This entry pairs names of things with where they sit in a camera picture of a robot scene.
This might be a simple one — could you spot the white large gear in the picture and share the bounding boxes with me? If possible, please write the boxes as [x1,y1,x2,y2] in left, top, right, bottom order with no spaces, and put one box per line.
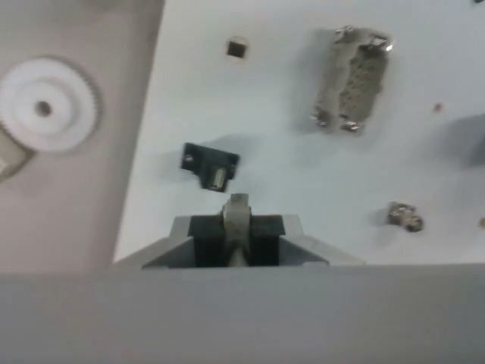
[0,55,104,155]

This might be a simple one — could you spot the metal BNC plug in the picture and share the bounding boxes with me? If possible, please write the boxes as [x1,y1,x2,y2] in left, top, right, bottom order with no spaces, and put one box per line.
[386,200,426,234]

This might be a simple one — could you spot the cream plug holder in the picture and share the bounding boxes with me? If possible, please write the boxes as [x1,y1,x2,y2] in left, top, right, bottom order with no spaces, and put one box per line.
[0,127,39,184]

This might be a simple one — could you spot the clear Ethernet plug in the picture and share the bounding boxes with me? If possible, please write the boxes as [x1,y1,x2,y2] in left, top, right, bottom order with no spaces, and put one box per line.
[221,192,253,267]

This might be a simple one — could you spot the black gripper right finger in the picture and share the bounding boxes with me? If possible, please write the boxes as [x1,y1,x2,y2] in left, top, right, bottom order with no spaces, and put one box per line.
[246,213,329,268]

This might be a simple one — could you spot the white task board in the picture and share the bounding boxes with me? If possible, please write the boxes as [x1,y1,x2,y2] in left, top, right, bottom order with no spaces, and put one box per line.
[111,0,485,267]

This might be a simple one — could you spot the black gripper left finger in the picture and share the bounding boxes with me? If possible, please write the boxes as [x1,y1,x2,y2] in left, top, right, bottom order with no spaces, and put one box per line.
[142,214,229,269]

